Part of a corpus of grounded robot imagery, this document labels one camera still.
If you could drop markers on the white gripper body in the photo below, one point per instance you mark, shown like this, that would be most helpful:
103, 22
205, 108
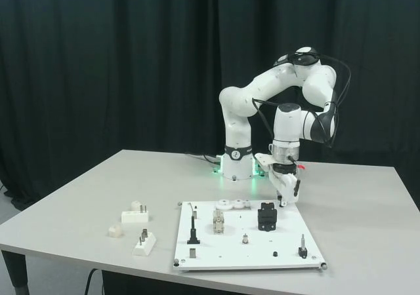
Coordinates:
285, 185

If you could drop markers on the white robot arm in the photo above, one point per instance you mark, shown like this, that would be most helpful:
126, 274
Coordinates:
236, 111

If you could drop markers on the black D-SUB plug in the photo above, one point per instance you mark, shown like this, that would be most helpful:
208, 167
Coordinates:
267, 219

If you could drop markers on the white flat mounting plate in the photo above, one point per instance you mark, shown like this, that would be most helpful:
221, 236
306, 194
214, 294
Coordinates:
263, 159

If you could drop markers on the white gear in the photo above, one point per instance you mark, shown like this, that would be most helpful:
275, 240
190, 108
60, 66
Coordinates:
240, 204
223, 205

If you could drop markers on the black plug with metal tip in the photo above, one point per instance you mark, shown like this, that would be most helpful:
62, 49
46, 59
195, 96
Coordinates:
302, 250

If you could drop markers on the metal BNC plug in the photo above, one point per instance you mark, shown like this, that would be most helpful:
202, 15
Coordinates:
244, 240

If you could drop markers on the white task board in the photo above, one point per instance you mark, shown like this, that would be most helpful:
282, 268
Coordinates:
229, 252

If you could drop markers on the metal square peg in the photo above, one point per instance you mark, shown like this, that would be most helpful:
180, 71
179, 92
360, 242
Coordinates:
144, 234
192, 253

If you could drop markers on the white peg holder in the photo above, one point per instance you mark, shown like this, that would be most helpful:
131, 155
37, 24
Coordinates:
135, 217
144, 246

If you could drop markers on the small white block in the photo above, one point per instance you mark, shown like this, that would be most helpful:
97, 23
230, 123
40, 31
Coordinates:
115, 231
135, 205

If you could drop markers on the black curtain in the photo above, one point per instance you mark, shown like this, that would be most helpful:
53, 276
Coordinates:
98, 62

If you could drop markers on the black table leg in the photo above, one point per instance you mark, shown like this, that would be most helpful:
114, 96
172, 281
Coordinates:
14, 270

